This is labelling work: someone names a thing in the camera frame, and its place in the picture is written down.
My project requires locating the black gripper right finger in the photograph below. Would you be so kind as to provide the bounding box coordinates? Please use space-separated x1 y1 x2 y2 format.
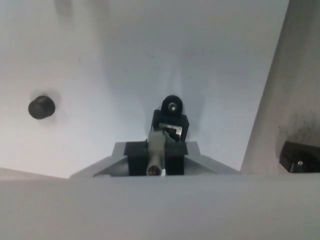
163 140 242 177

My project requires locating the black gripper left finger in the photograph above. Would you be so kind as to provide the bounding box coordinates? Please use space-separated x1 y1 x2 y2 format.
69 141 151 179

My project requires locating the grey Ethernet plug short cable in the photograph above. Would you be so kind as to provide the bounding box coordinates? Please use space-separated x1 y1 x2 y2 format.
145 128 168 178

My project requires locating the white task board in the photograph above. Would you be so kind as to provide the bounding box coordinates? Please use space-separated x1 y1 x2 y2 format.
0 0 291 179

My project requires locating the black connector block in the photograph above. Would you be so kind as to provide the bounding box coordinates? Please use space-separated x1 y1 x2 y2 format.
279 140 320 174

